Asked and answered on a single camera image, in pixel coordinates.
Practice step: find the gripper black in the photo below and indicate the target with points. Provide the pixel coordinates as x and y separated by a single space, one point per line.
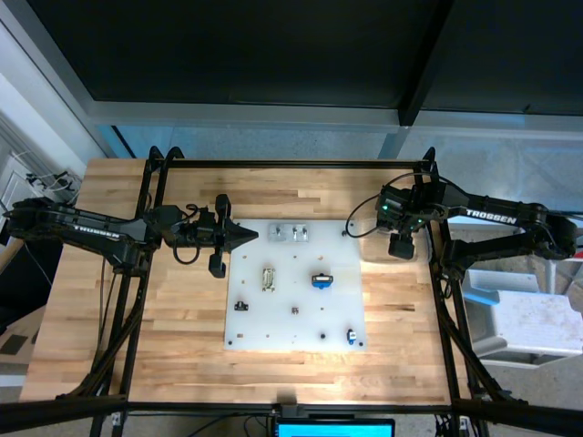
222 236
401 248

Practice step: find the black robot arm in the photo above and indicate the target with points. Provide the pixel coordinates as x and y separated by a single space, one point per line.
492 218
95 230

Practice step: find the beige connector housing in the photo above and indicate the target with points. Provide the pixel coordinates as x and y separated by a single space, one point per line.
269 279

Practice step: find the blue and black connector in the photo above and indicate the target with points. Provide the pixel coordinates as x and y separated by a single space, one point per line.
322 281

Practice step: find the clear plastic tub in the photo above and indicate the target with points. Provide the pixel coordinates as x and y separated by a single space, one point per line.
371 250

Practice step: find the clear acrylic block with screws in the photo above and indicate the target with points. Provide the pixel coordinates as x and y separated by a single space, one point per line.
287 233

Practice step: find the black clamp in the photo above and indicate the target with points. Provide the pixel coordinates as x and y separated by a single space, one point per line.
241 306

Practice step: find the white plastic board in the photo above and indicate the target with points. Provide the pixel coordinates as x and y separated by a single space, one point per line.
291 287

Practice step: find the blue rj45 socket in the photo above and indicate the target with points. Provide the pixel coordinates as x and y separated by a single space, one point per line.
351 337

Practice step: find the white plastic bin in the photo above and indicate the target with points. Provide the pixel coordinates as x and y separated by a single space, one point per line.
528 318

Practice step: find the screen with blue display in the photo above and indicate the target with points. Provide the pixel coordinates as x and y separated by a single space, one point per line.
334 429

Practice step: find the cardboard box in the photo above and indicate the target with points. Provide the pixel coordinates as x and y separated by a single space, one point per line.
23 332

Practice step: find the black metal frame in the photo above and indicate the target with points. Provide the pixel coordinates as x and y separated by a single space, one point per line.
291 163

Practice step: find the black upright post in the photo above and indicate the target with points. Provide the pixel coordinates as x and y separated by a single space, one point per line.
423 59

